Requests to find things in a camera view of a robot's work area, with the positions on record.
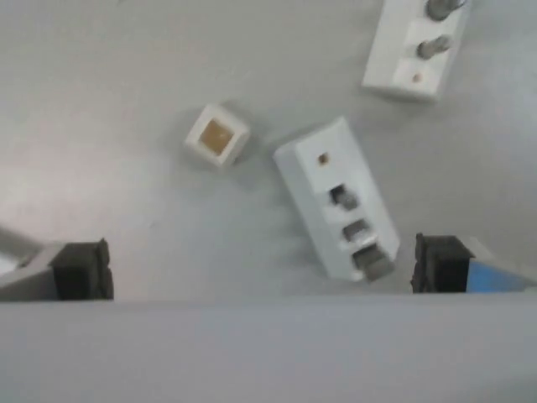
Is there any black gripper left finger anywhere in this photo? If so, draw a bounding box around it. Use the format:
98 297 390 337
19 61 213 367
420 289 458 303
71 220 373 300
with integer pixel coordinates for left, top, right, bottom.
0 238 115 302

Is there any medium metal round peg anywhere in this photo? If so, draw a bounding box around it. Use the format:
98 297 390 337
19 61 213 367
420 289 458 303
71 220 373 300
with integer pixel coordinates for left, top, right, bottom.
425 0 467 22

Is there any white round peg holder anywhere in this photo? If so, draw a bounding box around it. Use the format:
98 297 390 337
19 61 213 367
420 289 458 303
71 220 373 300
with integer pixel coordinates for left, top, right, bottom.
361 0 469 104

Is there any medium metal square peg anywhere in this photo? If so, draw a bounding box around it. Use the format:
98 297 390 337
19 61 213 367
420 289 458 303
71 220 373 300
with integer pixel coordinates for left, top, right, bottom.
342 218 375 247

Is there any small white cube holder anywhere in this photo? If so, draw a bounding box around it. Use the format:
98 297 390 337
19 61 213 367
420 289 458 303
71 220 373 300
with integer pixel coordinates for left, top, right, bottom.
183 103 252 169

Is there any white square peg holder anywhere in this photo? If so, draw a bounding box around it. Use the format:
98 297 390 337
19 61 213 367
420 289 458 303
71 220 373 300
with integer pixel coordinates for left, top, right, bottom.
272 116 400 283

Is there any small metal square peg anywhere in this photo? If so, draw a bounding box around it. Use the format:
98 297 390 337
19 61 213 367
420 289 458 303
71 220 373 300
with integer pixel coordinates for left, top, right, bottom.
329 184 361 212

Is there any white task board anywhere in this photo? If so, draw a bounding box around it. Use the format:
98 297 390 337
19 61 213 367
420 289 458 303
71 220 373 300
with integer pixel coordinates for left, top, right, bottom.
0 225 43 275

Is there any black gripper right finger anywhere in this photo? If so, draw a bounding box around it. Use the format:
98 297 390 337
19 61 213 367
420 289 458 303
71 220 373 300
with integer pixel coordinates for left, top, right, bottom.
411 233 537 295

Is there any large metal square peg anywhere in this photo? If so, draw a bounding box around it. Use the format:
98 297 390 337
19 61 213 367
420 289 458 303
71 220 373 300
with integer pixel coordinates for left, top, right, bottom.
352 244 394 283

